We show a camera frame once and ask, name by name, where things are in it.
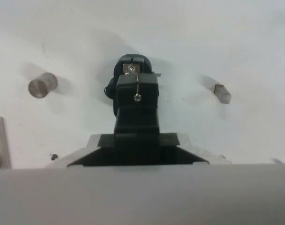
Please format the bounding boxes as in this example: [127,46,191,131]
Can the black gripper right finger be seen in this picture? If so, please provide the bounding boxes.
[158,133,232,165]

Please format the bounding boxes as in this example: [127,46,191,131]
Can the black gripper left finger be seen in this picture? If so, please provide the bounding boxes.
[44,134,115,168]

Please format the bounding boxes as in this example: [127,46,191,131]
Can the black D-SUB plug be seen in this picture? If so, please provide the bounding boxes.
[103,53,162,165]

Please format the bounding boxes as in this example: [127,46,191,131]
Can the metal square peg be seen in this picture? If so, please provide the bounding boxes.
[213,83,232,104]

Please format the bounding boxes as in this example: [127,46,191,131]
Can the metal round peg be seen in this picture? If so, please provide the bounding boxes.
[28,72,58,99]

